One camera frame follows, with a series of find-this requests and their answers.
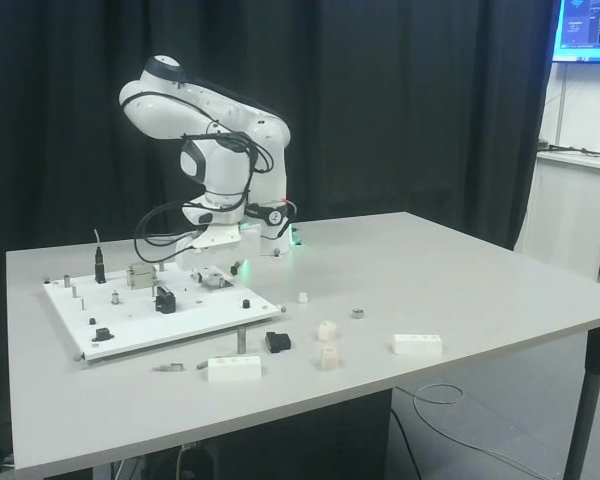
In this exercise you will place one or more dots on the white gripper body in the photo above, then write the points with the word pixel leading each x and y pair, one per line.
pixel 220 255

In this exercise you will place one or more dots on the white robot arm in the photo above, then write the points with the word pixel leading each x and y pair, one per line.
pixel 250 135

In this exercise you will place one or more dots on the white small gear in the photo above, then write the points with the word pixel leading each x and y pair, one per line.
pixel 303 296

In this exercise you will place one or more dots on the black D-SUB plug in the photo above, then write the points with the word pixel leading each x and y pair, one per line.
pixel 164 301

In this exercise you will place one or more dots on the metal D-SUB socket block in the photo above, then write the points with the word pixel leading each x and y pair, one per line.
pixel 141 278

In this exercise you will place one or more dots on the white task board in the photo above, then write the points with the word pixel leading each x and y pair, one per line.
pixel 145 325

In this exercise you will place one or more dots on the metal round peg tall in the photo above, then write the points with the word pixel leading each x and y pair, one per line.
pixel 240 341

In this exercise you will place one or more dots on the metal BNC plug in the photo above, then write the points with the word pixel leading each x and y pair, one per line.
pixel 115 298

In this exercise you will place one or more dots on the metal USB plug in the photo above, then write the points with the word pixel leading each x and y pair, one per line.
pixel 170 367

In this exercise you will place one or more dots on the long white holder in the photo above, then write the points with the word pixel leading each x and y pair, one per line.
pixel 234 369
pixel 416 344

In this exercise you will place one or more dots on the small white holder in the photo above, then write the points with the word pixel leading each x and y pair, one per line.
pixel 327 331
pixel 329 358

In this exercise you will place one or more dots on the metal bolt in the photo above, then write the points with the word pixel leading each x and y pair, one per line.
pixel 356 313

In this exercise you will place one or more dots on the metal round peg thick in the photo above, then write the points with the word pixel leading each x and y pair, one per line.
pixel 66 280

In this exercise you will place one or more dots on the black curtains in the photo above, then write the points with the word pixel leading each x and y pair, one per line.
pixel 380 100

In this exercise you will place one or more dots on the white cabinet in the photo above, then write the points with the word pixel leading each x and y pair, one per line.
pixel 575 215

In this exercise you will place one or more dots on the dark table leg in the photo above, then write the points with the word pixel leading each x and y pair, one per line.
pixel 587 400

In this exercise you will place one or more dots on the blue screen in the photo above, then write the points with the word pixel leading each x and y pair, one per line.
pixel 587 30

